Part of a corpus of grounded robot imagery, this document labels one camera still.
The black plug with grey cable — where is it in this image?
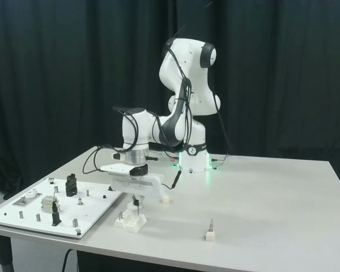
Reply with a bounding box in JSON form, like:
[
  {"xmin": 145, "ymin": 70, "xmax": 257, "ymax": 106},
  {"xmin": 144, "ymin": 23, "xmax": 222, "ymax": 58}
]
[{"xmin": 50, "ymin": 192, "xmax": 62, "ymax": 228}]

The white task board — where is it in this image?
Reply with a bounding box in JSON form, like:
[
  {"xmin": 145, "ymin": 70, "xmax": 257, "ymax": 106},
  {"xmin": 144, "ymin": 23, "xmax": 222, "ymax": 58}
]
[{"xmin": 0, "ymin": 177, "xmax": 122, "ymax": 239}]

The white peg holder with holes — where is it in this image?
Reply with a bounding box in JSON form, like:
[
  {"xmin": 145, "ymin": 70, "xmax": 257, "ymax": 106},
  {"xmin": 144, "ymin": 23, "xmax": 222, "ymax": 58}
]
[{"xmin": 113, "ymin": 208, "xmax": 147, "ymax": 233}]

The cable on floor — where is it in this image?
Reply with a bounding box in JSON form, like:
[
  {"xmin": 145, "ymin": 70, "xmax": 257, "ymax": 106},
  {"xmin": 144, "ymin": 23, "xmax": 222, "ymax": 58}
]
[{"xmin": 62, "ymin": 248, "xmax": 78, "ymax": 272}]

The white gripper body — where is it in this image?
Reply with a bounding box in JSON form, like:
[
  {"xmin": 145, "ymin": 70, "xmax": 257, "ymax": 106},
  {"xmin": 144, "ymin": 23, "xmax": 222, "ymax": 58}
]
[{"xmin": 107, "ymin": 173, "xmax": 164, "ymax": 199}]

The dark table leg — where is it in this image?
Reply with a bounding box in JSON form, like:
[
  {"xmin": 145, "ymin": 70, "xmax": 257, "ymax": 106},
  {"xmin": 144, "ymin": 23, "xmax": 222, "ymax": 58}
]
[{"xmin": 0, "ymin": 232, "xmax": 12, "ymax": 272}]

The black curtain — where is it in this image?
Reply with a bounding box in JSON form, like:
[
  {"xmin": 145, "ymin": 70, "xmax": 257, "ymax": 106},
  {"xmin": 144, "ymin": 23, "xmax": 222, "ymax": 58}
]
[{"xmin": 0, "ymin": 0, "xmax": 340, "ymax": 201}]

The thin black rod on wire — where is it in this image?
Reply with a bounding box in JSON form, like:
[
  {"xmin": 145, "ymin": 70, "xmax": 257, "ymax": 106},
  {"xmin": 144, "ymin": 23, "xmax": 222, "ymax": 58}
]
[{"xmin": 171, "ymin": 171, "xmax": 182, "ymax": 190}]

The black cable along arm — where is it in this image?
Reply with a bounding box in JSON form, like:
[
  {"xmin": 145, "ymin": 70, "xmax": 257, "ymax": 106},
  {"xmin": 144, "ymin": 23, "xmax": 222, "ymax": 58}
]
[{"xmin": 112, "ymin": 27, "xmax": 194, "ymax": 151}]

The grey waterproof plug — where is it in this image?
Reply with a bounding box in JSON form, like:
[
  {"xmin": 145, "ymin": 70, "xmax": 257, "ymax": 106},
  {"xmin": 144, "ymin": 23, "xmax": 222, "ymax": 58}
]
[{"xmin": 41, "ymin": 195, "xmax": 60, "ymax": 213}]

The black looped wrist cable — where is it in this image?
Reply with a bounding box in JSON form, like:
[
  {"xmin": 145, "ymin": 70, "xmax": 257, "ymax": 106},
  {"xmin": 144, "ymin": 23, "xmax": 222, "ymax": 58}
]
[{"xmin": 83, "ymin": 143, "xmax": 123, "ymax": 175}]

